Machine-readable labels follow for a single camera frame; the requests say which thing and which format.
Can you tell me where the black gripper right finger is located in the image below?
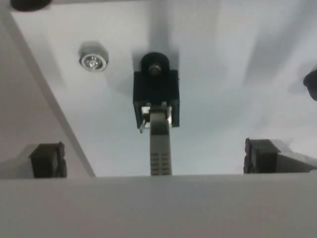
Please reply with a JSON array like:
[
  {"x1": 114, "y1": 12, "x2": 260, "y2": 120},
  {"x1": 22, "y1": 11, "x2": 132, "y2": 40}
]
[{"x1": 244, "y1": 137, "x2": 317, "y2": 175}]

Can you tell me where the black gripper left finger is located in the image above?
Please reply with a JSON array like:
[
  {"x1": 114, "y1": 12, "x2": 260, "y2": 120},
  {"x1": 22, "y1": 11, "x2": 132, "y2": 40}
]
[{"x1": 0, "y1": 141, "x2": 67, "y2": 179}]

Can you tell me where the grey Ethernet plug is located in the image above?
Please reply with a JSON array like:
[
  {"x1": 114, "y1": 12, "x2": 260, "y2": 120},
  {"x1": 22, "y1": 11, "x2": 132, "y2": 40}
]
[{"x1": 148, "y1": 101, "x2": 172, "y2": 177}]

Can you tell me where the white task board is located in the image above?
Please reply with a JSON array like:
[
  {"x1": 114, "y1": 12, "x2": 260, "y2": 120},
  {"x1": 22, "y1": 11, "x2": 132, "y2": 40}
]
[{"x1": 9, "y1": 0, "x2": 317, "y2": 178}]

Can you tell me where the small black round stud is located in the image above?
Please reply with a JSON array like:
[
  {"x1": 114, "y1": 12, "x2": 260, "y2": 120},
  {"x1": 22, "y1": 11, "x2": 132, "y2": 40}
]
[{"x1": 303, "y1": 70, "x2": 317, "y2": 101}]

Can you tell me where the small black block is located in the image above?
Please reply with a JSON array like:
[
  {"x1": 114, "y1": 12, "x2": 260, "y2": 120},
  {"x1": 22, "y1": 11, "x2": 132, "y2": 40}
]
[{"x1": 9, "y1": 0, "x2": 53, "y2": 12}]

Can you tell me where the silver board corner post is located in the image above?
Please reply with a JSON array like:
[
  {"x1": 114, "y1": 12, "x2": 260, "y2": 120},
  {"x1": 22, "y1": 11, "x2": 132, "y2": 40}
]
[{"x1": 78, "y1": 41, "x2": 110, "y2": 73}]

